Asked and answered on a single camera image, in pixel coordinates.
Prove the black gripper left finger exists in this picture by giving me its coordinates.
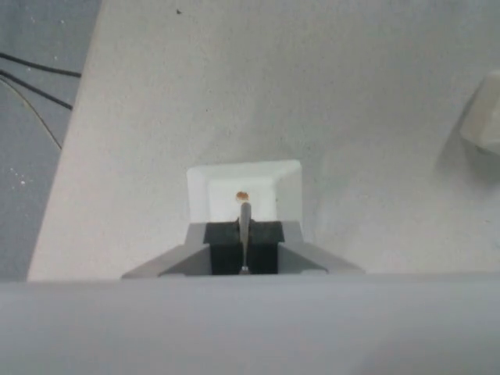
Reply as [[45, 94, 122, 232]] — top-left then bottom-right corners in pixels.
[[120, 220, 244, 280]]

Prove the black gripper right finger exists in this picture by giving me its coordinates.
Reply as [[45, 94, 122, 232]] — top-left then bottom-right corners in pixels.
[[246, 220, 367, 276]]

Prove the thin metal round peg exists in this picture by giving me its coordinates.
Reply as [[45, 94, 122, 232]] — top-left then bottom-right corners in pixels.
[[237, 201, 253, 274]]

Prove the small pale peg holder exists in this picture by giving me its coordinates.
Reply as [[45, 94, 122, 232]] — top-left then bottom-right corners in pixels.
[[186, 159, 304, 224]]

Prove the white large gear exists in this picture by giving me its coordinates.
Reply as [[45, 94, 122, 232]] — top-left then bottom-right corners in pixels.
[[459, 72, 500, 152]]

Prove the thin grey floor cable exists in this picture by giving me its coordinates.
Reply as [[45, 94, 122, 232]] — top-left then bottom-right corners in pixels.
[[0, 76, 63, 150]]

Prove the black floor cable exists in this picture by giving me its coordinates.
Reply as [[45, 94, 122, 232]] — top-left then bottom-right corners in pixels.
[[0, 52, 83, 78], [0, 69, 74, 111]]

